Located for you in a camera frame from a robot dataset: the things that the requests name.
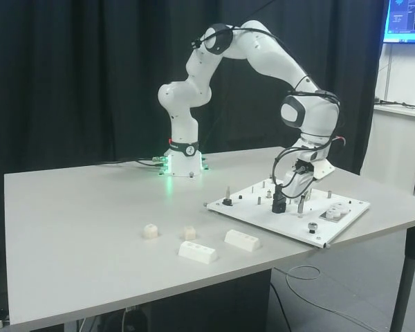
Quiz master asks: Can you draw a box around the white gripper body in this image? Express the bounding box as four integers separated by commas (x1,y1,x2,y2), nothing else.
282,168,315,199

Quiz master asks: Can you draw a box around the long white peg holder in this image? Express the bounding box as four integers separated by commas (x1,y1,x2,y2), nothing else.
178,241,216,266
223,229,261,250

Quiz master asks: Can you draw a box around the black D-SUB plug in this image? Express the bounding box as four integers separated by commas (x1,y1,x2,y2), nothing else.
271,185,287,214

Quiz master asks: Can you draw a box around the white task board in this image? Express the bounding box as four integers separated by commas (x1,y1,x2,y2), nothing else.
202,174,372,250

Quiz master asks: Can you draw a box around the black table leg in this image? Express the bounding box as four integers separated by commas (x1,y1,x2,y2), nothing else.
390,226,415,332

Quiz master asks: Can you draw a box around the black box under table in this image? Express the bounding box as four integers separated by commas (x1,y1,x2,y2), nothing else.
64,268,274,332

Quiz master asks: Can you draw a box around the blue screen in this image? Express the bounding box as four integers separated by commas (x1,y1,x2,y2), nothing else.
382,0,415,44

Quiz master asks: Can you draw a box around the black curtain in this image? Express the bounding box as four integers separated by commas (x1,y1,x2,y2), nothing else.
0,0,390,312

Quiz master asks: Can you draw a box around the grey floor cable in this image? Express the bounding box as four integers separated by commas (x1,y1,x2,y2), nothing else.
285,265,336,332

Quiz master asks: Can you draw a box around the thin black device cable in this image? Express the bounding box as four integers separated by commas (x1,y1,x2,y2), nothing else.
373,99,415,112

